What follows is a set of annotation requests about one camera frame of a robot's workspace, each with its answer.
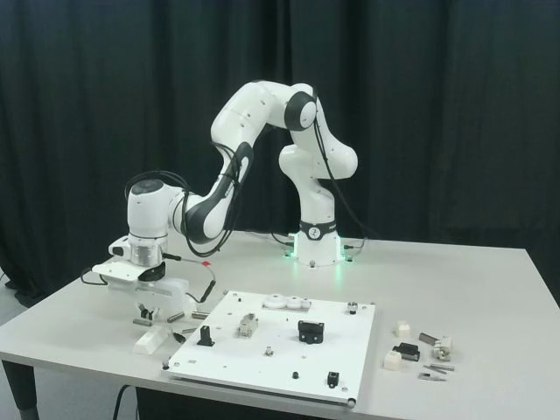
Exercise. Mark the flat white mounting plate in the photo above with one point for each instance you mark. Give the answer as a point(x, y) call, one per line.
point(114, 270)

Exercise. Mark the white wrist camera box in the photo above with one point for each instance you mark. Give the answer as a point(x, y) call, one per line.
point(119, 248)

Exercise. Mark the small black plug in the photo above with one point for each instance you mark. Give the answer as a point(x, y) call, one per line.
point(178, 338)

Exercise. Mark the white medium gear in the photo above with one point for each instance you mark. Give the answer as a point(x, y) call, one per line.
point(292, 303)

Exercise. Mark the round metal waterproof plug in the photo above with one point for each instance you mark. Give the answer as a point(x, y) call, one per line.
point(352, 307)

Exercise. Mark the black curtain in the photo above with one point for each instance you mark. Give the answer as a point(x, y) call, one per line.
point(87, 87)

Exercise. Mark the white small gear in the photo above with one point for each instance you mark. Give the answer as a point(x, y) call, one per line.
point(305, 303)

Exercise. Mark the white large gear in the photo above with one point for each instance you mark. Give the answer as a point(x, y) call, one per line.
point(274, 302)

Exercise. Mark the metal and white plug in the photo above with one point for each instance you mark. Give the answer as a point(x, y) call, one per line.
point(443, 348)

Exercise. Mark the small metal round peg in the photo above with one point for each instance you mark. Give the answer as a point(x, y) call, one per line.
point(189, 328)

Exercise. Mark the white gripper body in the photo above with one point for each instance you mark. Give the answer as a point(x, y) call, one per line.
point(170, 292)

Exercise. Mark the white task board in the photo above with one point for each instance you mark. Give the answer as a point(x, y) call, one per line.
point(262, 367)

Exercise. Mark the long white peg holder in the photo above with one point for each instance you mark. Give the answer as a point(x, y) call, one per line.
point(151, 342)

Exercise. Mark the dark table leg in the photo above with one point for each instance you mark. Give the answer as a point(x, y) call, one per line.
point(19, 389)

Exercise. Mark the small white holder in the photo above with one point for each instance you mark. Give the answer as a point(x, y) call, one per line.
point(392, 361)
point(403, 329)

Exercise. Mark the metal square peg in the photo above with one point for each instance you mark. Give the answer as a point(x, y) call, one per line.
point(428, 339)

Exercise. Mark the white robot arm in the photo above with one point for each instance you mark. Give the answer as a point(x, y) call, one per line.
point(236, 118)

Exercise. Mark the black D-SUB plug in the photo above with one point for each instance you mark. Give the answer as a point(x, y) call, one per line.
point(310, 332)

